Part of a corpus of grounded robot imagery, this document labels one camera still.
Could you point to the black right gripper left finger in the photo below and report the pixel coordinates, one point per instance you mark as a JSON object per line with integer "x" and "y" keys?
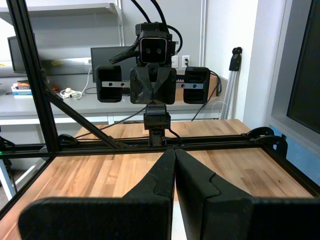
{"x": 100, "y": 220}

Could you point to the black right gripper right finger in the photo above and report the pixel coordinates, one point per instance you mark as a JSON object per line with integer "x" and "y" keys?
{"x": 250, "y": 220}

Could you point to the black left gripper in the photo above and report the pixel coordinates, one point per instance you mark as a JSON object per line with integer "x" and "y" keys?
{"x": 108, "y": 75}

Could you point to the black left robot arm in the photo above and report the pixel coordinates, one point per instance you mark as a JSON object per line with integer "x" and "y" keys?
{"x": 157, "y": 120}

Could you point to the grey desk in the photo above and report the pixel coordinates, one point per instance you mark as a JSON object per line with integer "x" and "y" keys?
{"x": 107, "y": 107}

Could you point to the black computer monitor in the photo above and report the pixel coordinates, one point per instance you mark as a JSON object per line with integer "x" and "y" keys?
{"x": 13, "y": 55}
{"x": 100, "y": 56}

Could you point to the aluminium stand with black head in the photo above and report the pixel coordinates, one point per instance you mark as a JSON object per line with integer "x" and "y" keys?
{"x": 236, "y": 60}

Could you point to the stack of books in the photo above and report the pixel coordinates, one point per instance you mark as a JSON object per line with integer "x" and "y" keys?
{"x": 22, "y": 90}

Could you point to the white wall outlet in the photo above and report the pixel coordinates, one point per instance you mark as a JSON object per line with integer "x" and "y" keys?
{"x": 175, "y": 61}
{"x": 185, "y": 61}

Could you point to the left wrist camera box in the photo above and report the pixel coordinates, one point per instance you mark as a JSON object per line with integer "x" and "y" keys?
{"x": 153, "y": 50}

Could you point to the white wall shelf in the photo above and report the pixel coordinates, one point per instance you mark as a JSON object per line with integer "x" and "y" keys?
{"x": 62, "y": 8}

